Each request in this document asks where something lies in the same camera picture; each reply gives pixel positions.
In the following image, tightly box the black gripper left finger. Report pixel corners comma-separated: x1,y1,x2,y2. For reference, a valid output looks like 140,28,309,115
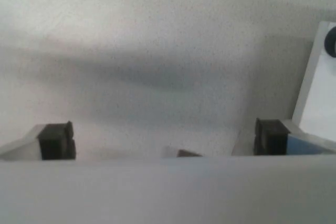
0,120,77,161

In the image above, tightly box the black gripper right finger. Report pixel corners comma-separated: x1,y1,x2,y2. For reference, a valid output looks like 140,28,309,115
253,118,336,156

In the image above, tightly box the white task board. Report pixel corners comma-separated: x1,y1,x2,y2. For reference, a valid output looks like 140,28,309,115
290,21,336,142

